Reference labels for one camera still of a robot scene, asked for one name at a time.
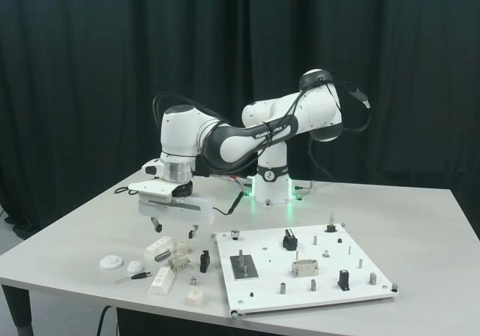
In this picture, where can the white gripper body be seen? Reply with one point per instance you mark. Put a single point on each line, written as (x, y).
(176, 216)

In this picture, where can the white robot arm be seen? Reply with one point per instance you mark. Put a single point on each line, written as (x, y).
(176, 133)

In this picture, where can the white peg holder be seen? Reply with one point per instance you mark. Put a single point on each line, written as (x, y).
(161, 281)
(157, 248)

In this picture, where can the large metal round peg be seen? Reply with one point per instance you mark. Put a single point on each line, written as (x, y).
(164, 255)

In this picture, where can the medium metal round peg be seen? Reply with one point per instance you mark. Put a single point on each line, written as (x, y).
(282, 288)

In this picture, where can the medium metal square peg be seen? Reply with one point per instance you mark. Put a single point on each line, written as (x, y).
(313, 285)

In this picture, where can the large metal square peg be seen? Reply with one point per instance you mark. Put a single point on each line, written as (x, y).
(372, 278)

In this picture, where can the black D-SUB plug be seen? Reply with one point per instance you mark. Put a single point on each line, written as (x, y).
(204, 263)

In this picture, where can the beige multi-pin connector plug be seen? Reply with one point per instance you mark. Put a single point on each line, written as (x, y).
(179, 264)

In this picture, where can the metal BNC plug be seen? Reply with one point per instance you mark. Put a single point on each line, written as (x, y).
(235, 234)

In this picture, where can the white medium gear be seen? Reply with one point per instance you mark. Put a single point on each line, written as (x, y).
(135, 267)

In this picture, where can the white large gear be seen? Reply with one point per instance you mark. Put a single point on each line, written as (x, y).
(111, 264)

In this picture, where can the white task board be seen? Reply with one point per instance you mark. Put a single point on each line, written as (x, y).
(270, 279)

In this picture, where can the metal bolt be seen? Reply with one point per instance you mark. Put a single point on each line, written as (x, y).
(326, 254)

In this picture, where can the grey USB plug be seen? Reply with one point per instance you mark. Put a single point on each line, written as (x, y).
(332, 219)

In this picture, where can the black upright plug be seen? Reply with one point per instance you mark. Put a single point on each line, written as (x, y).
(344, 279)

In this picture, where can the black table leg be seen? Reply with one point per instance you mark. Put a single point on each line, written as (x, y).
(18, 309)

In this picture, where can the black curtain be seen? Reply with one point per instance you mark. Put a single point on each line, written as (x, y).
(75, 51)

